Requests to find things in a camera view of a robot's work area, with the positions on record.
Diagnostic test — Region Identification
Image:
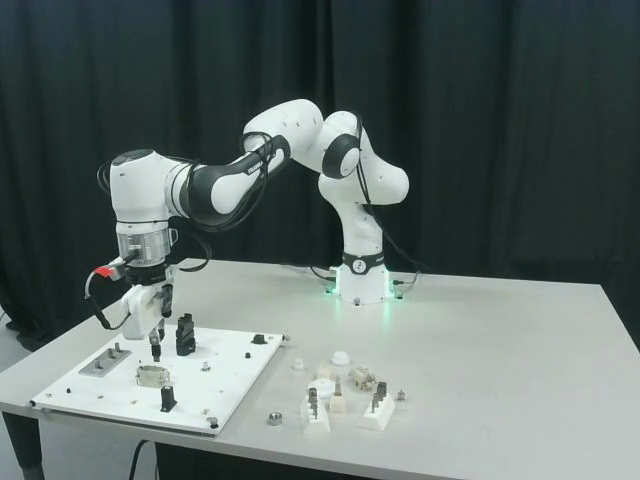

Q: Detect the silver flange ring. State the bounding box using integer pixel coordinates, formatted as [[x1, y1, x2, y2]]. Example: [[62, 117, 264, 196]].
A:
[[117, 227, 169, 266]]

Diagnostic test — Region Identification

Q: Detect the dark table leg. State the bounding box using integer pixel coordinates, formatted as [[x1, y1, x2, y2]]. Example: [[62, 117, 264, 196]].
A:
[[2, 412, 41, 480]]

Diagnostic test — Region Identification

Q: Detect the black curtain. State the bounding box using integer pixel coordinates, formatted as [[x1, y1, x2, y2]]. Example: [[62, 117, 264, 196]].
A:
[[0, 0, 640, 346]]

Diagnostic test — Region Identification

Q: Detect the black hanging cable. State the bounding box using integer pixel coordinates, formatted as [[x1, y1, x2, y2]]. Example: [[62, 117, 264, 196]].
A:
[[130, 439, 156, 480]]

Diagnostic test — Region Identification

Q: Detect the white large gear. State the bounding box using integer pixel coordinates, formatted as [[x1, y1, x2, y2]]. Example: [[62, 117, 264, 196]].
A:
[[308, 378, 337, 400]]

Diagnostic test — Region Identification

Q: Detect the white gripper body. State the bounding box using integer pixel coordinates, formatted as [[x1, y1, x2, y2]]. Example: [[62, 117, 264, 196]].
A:
[[122, 284, 175, 341]]

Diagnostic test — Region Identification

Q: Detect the white task board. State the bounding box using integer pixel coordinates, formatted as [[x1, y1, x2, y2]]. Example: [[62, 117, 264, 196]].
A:
[[29, 327, 291, 439]]

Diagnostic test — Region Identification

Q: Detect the white square peg holder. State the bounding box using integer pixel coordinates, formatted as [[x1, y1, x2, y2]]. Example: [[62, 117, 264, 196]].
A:
[[356, 397, 400, 431]]

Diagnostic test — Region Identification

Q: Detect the white round peg holder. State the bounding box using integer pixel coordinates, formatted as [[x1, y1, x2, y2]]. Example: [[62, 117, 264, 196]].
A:
[[298, 399, 332, 437]]

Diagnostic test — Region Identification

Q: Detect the black D-SUB plug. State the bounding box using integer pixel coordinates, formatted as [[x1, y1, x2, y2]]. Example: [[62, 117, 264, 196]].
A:
[[174, 313, 197, 357]]

